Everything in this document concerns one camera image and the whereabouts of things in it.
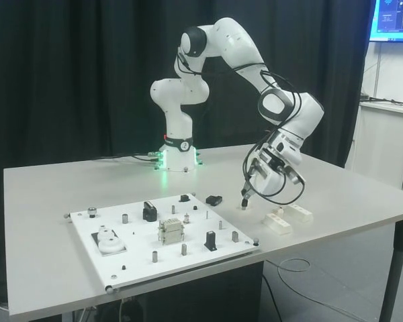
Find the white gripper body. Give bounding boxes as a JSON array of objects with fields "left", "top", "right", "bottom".
[{"left": 249, "top": 157, "right": 288, "bottom": 199}]

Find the white peg holder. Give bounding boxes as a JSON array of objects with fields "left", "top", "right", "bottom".
[
  {"left": 262, "top": 210, "right": 294, "bottom": 236},
  {"left": 281, "top": 203, "right": 314, "bottom": 224}
]

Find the beige waterproof plug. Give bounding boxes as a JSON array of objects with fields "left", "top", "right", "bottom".
[{"left": 158, "top": 219, "right": 185, "bottom": 243}]

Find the black D-SUB plug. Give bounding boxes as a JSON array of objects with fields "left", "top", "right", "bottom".
[{"left": 142, "top": 200, "right": 159, "bottom": 223}]

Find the white task board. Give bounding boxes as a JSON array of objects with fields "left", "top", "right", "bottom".
[{"left": 68, "top": 192, "right": 261, "bottom": 291}]

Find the white cabinet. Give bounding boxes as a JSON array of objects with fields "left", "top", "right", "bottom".
[{"left": 350, "top": 98, "right": 403, "bottom": 196}]

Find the white large gear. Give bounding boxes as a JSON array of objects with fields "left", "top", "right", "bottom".
[{"left": 98, "top": 237, "right": 124, "bottom": 255}]

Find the black table leg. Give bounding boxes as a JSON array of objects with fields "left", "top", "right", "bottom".
[{"left": 380, "top": 221, "right": 403, "bottom": 322}]

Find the blue screen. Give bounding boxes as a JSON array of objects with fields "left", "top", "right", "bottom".
[{"left": 369, "top": 0, "right": 403, "bottom": 44}]

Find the black curtain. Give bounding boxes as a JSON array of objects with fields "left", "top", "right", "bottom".
[{"left": 0, "top": 0, "right": 379, "bottom": 175}]

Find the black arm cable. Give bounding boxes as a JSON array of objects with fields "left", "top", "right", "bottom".
[{"left": 176, "top": 46, "right": 307, "bottom": 206}]

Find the black cable under table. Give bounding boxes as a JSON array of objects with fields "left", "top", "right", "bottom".
[{"left": 267, "top": 257, "right": 310, "bottom": 322}]

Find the black base cable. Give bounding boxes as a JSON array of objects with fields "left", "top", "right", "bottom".
[{"left": 93, "top": 152, "right": 163, "bottom": 164}]

